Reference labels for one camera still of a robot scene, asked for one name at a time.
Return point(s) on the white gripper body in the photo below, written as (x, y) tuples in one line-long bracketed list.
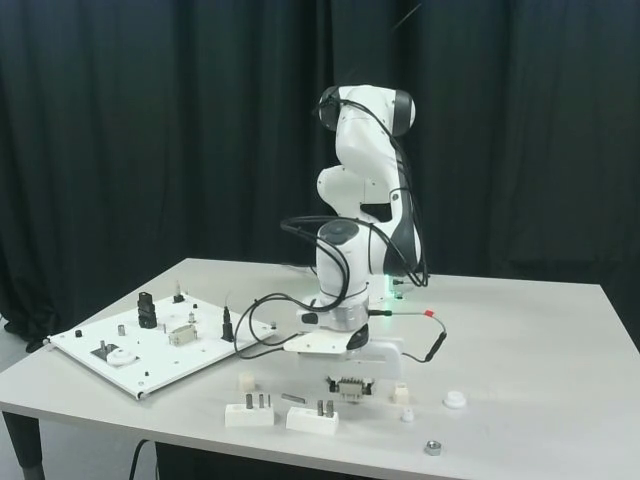
[(380, 357)]

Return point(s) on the small white plug holder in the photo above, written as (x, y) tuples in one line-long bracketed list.
[(247, 381), (401, 393)]

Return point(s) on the long metal square peg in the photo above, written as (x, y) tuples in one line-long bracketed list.
[(292, 397)]

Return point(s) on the white square peg holder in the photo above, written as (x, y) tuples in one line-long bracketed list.
[(312, 422)]

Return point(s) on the white small gear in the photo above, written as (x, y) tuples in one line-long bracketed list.
[(407, 415)]

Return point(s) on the thick metal round peg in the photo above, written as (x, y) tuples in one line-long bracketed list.
[(121, 330), (248, 401)]

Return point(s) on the metal nut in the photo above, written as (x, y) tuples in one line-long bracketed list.
[(432, 447)]

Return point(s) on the white round peg holder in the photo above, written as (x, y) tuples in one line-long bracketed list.
[(249, 416)]

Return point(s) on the black Ethernet plug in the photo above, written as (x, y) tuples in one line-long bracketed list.
[(227, 327)]

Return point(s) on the metal BNC plug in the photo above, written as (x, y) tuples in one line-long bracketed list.
[(192, 317)]

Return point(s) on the white task board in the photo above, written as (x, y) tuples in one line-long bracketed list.
[(165, 360)]

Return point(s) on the black D-SUB plug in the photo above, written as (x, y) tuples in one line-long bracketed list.
[(147, 310)]

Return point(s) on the white large gear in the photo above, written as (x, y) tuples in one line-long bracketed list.
[(120, 358)]

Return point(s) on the dark grey table leg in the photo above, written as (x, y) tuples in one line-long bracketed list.
[(22, 445)]

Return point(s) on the black curtain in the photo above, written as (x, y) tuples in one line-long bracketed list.
[(150, 125)]

